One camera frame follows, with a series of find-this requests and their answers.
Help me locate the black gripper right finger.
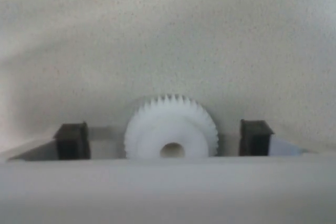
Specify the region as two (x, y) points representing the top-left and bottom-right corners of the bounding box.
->
(239, 119), (316, 157)

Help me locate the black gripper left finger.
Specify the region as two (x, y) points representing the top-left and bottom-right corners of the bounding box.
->
(6, 121), (91, 161)

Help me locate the white medium gear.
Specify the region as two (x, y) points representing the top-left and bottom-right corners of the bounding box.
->
(123, 93), (219, 160)

